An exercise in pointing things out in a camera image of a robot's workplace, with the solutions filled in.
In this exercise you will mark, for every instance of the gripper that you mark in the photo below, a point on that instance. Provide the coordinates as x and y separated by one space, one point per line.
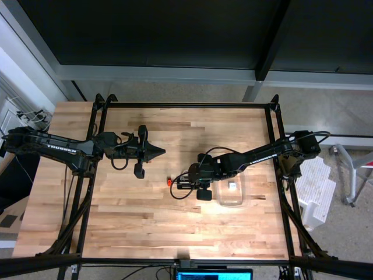
204 173
129 150

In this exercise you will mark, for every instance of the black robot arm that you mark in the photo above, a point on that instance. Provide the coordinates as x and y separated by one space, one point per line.
256 157
58 147

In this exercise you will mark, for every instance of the clear plastic container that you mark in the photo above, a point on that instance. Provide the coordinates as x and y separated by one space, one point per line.
233 201

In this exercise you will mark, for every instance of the small white tag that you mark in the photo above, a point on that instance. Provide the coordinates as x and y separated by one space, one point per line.
232 185

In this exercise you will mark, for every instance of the black vise with red knob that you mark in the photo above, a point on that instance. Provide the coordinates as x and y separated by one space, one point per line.
169 181

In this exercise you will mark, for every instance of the screen with blue edge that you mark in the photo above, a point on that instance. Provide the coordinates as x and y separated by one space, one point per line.
212 275

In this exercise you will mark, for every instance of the white step stool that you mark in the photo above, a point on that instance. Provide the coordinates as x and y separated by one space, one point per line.
316 189

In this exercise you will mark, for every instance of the power strip with plugs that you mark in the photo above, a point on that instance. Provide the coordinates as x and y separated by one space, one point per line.
35 119

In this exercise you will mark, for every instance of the black case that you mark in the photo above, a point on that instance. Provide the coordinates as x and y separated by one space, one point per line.
14 181

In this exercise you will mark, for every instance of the grey metal chair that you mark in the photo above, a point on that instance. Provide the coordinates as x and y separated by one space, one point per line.
352 186

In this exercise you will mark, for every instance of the brown cardboard box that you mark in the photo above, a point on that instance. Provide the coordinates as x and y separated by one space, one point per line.
14 210

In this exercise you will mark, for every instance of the black metal rig frame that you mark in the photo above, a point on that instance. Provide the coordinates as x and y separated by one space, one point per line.
186 105

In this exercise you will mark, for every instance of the grey wall ledge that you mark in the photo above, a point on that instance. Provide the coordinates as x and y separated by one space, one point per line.
175 73

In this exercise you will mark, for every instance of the black table camera mount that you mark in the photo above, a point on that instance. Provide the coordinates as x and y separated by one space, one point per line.
184 260

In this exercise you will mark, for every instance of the black wall pillar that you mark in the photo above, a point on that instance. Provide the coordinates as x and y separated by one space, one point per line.
263 70

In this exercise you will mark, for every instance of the small white frame bracket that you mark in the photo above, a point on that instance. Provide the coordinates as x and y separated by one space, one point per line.
74 268
297 271

